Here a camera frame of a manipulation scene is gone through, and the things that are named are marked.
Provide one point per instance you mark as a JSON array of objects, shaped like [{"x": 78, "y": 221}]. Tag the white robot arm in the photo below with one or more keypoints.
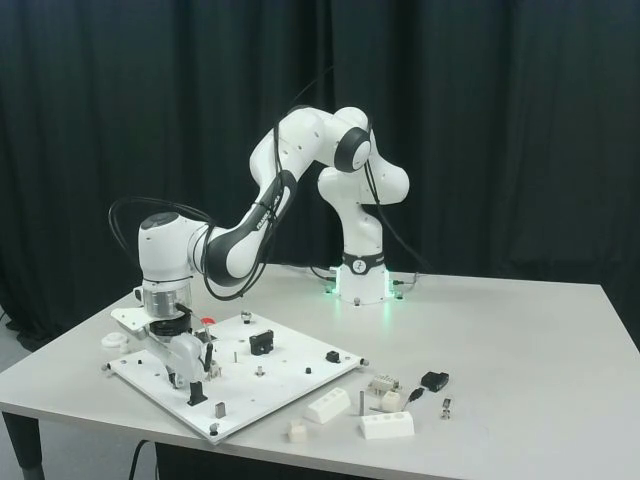
[{"x": 360, "y": 240}]

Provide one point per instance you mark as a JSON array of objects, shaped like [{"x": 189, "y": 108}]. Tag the beige waterproof plug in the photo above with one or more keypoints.
[{"x": 381, "y": 386}]

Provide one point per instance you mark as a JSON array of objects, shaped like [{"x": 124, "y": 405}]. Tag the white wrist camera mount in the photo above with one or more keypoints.
[{"x": 127, "y": 317}]

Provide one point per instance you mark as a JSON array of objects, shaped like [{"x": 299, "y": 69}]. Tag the black curtain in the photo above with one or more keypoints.
[{"x": 500, "y": 125}]

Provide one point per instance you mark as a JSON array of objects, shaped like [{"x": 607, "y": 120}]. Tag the metal round peg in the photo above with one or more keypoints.
[
  {"x": 205, "y": 332},
  {"x": 360, "y": 403}
]

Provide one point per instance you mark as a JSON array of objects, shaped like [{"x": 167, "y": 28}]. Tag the black rod with red tag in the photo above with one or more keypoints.
[{"x": 208, "y": 355}]

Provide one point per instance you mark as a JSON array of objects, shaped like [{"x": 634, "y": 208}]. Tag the white large gear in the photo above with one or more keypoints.
[{"x": 114, "y": 340}]

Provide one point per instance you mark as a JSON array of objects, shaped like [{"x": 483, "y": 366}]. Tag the black D-SUB plug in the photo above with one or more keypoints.
[{"x": 435, "y": 380}]

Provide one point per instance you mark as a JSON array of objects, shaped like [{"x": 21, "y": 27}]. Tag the white task board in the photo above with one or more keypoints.
[{"x": 280, "y": 385}]

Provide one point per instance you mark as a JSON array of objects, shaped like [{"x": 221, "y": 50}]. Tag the white peg holder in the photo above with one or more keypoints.
[
  {"x": 327, "y": 405},
  {"x": 387, "y": 426}
]

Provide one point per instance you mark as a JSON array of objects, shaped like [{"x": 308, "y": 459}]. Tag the black table leg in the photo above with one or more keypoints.
[{"x": 22, "y": 445}]

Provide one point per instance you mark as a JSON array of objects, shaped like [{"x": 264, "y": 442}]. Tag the black USB plug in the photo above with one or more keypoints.
[{"x": 415, "y": 395}]

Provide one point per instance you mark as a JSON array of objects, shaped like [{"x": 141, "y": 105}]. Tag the large metal square peg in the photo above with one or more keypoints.
[{"x": 221, "y": 409}]

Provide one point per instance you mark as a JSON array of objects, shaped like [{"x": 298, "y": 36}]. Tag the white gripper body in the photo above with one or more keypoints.
[{"x": 185, "y": 357}]

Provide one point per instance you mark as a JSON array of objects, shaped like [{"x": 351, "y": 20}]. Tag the small white holder block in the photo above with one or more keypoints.
[
  {"x": 297, "y": 432},
  {"x": 392, "y": 401}
]

